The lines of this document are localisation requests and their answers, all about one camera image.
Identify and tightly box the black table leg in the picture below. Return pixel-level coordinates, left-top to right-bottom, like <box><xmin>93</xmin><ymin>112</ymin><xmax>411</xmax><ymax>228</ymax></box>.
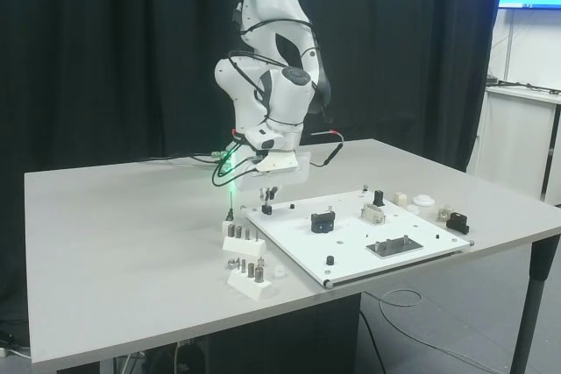
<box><xmin>510</xmin><ymin>244</ymin><xmax>556</xmax><ymax>374</ymax></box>

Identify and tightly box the black curtain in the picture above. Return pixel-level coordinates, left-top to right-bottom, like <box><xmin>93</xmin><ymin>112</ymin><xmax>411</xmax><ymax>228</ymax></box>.
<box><xmin>0</xmin><ymin>0</ymin><xmax>509</xmax><ymax>349</ymax></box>

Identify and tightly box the long white peg holder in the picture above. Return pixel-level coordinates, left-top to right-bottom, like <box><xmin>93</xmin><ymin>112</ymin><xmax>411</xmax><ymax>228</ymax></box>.
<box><xmin>222</xmin><ymin>236</ymin><xmax>267</xmax><ymax>258</ymax></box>
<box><xmin>226</xmin><ymin>272</ymin><xmax>273</xmax><ymax>301</ymax></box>

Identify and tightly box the black base cable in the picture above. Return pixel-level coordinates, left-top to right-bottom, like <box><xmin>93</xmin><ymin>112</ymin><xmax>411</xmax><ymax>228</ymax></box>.
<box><xmin>146</xmin><ymin>151</ymin><xmax>230</xmax><ymax>167</ymax></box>

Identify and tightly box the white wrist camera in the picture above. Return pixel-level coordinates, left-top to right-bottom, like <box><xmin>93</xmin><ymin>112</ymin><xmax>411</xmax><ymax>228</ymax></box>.
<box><xmin>244</xmin><ymin>126</ymin><xmax>281</xmax><ymax>151</ymax></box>

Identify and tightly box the flat white mount plate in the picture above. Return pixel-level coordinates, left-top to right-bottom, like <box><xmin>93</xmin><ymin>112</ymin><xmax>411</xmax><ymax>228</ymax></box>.
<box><xmin>255</xmin><ymin>152</ymin><xmax>300</xmax><ymax>172</ymax></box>

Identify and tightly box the black D-SUB plug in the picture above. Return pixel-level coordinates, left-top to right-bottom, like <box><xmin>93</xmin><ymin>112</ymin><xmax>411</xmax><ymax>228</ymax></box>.
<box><xmin>445</xmin><ymin>211</ymin><xmax>472</xmax><ymax>235</ymax></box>

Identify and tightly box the white cabinet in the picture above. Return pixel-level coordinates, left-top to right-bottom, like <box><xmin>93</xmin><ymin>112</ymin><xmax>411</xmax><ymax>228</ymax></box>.
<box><xmin>474</xmin><ymin>84</ymin><xmax>561</xmax><ymax>208</ymax></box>

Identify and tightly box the grey floor cable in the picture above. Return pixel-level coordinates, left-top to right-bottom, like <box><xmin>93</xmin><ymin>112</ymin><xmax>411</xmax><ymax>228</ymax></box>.
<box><xmin>361</xmin><ymin>288</ymin><xmax>527</xmax><ymax>374</ymax></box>

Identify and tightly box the black tangled cable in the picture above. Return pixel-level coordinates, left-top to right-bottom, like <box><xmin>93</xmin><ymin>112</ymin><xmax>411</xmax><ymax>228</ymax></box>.
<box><xmin>485</xmin><ymin>77</ymin><xmax>561</xmax><ymax>95</ymax></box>

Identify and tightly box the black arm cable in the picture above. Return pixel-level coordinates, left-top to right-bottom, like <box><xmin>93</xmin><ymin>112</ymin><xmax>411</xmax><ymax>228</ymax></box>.
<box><xmin>211</xmin><ymin>4</ymin><xmax>334</xmax><ymax>187</ymax></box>

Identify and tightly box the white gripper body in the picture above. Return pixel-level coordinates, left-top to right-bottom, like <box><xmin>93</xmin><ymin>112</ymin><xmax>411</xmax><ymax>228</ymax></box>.
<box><xmin>238</xmin><ymin>150</ymin><xmax>314</xmax><ymax>193</ymax></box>

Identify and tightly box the white task board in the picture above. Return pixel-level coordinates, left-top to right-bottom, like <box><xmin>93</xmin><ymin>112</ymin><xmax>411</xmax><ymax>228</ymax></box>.
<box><xmin>240</xmin><ymin>187</ymin><xmax>476</xmax><ymax>290</ymax></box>

